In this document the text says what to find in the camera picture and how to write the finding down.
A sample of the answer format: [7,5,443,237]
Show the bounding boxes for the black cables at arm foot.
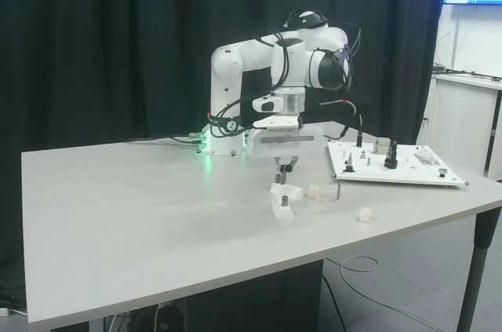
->
[133,133,209,148]

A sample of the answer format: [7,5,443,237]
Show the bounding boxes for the grey floor cable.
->
[324,254,502,332]

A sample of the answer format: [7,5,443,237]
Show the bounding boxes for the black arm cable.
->
[207,9,364,140]

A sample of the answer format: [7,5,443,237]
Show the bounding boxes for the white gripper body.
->
[246,126,326,160]

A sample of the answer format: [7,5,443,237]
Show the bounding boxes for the black floor cable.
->
[320,273,356,332]

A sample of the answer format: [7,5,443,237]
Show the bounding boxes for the white task board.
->
[326,136,471,188]

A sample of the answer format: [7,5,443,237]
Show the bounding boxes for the white cabinet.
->
[415,71,502,183]

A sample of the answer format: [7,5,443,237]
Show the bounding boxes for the long white peg holder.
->
[268,181,304,200]

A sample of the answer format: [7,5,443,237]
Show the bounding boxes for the dark grey table leg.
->
[457,206,500,332]

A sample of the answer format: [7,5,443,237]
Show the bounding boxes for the black cable on cabinet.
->
[431,65,502,82]

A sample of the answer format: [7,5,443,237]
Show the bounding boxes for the black curtains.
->
[0,0,453,304]

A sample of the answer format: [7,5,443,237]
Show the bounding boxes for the short white peg holder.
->
[270,201,296,220]

